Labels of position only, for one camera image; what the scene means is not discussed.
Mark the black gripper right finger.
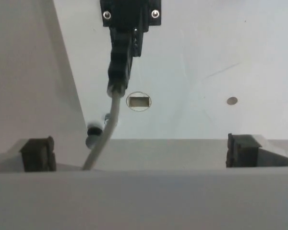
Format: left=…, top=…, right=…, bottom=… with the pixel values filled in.
left=226, top=133, right=288, bottom=168

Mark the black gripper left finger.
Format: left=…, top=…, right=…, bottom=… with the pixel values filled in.
left=0, top=136, right=57, bottom=173

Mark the white task board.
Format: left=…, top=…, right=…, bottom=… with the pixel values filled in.
left=51, top=0, right=288, bottom=159

